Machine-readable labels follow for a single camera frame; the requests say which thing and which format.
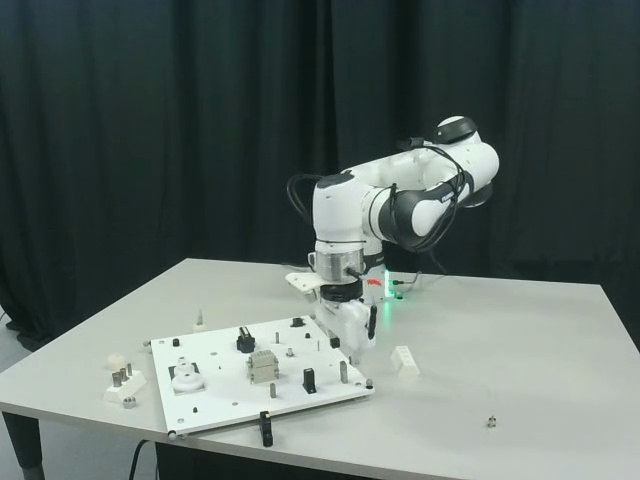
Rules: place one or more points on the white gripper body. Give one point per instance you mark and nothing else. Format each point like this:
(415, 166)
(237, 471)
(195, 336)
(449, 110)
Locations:
(350, 320)

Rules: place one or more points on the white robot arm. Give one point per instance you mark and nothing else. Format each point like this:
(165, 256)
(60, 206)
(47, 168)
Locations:
(435, 170)

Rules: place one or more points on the metal square peg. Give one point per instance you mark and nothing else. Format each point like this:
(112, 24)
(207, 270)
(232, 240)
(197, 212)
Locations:
(345, 373)
(273, 391)

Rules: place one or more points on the metal round peg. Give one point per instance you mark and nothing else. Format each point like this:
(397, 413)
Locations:
(115, 378)
(124, 375)

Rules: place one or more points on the white peg holder block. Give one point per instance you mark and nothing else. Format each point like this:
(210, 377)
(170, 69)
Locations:
(125, 392)

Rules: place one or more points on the thin black rod, red tag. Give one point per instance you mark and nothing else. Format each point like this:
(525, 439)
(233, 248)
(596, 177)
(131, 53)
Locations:
(372, 322)

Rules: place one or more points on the black Ethernet plug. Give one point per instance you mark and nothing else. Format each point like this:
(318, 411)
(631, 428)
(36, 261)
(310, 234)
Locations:
(309, 382)

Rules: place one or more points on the white holder with holes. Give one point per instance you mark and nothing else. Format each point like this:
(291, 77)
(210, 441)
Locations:
(405, 360)

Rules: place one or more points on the metal waterproof plug housing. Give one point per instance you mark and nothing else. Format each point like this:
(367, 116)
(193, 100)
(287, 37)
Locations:
(261, 369)

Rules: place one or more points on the black D-SUB plug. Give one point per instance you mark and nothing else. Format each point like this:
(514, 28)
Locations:
(245, 341)

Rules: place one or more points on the white task board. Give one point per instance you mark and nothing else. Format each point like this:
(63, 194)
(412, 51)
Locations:
(260, 405)

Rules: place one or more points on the black USB plug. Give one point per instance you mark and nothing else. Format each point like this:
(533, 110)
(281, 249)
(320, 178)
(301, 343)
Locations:
(265, 429)

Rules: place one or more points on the white large gear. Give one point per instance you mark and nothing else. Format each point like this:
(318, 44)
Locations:
(189, 384)

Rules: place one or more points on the white medium gear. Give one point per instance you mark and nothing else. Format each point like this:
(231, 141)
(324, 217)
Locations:
(185, 367)

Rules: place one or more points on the black curtains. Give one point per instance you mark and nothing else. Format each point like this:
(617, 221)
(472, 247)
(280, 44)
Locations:
(150, 125)

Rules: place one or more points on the black table leg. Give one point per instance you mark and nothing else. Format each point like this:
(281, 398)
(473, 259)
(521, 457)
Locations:
(22, 445)

